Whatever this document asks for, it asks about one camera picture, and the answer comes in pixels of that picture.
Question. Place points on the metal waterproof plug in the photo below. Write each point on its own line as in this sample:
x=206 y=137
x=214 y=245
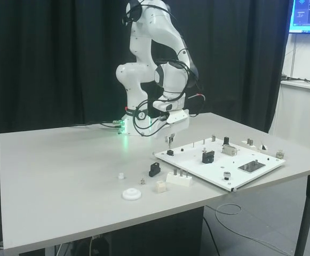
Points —
x=279 y=154

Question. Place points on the white task board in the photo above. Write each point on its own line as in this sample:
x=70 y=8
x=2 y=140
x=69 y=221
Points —
x=224 y=165

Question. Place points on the white slanted plug holder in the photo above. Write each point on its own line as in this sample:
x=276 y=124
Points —
x=264 y=148

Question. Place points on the black curtain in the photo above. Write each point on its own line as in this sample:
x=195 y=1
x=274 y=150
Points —
x=50 y=66

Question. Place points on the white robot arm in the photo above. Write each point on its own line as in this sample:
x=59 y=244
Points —
x=133 y=77

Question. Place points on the white large gear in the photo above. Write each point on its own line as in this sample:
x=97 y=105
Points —
x=130 y=193

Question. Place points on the black USB plug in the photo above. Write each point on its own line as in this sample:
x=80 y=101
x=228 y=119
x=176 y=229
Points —
x=263 y=147

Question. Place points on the black D-SUB plug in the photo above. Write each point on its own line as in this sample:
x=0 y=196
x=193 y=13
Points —
x=154 y=170

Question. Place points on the metal knurled bolt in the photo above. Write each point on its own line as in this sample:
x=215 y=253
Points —
x=226 y=175

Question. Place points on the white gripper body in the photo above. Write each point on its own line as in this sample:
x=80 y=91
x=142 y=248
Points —
x=181 y=127

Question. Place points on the blue screen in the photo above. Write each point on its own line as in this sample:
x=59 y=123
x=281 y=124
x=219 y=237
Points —
x=308 y=16

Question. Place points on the white small gear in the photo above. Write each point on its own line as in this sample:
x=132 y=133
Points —
x=121 y=176

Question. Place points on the white cabinet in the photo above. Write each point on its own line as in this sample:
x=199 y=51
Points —
x=298 y=114

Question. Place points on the cream square plug holder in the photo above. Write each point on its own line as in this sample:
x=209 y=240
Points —
x=160 y=186

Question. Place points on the white peg holder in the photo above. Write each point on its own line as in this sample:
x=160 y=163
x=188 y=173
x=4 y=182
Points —
x=178 y=180
x=248 y=145

